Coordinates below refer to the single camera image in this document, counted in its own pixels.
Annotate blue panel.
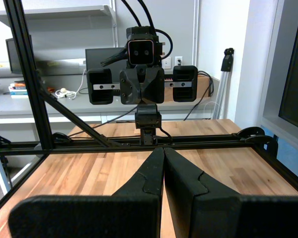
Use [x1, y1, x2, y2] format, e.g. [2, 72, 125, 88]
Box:
[260, 125, 298, 178]

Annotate grey desk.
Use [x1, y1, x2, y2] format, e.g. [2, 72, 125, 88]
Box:
[0, 74, 222, 124]

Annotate black aluminium frame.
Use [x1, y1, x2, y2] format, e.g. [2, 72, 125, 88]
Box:
[0, 0, 298, 219]

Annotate white wall shelf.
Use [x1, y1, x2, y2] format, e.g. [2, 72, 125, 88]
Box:
[0, 4, 120, 49]

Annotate silver stand with black top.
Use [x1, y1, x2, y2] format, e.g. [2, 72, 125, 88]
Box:
[212, 48, 235, 120]

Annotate black wire bundle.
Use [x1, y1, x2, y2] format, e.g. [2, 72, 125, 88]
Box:
[101, 48, 128, 67]

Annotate white wall conduit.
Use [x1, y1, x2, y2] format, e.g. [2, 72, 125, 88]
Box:
[191, 0, 199, 65]

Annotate black corner bracket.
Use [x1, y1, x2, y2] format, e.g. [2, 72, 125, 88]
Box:
[52, 132, 73, 144]
[232, 126, 264, 139]
[245, 135, 279, 157]

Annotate stack of books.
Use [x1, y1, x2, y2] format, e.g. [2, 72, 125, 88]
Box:
[8, 83, 29, 98]

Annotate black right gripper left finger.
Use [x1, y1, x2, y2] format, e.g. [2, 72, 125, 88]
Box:
[8, 147, 165, 238]

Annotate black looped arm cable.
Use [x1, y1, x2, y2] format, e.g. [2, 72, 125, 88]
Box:
[154, 28, 174, 60]

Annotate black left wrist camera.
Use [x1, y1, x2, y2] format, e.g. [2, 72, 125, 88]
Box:
[126, 38, 156, 67]

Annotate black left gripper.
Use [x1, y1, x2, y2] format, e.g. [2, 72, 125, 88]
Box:
[86, 64, 199, 105]

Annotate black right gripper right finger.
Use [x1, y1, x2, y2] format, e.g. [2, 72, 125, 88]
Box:
[164, 147, 298, 238]

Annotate white coiled cable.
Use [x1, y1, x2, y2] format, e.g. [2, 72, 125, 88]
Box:
[55, 87, 78, 100]

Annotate dark computer monitor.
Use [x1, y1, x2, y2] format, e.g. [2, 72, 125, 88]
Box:
[85, 48, 128, 75]
[5, 34, 33, 74]

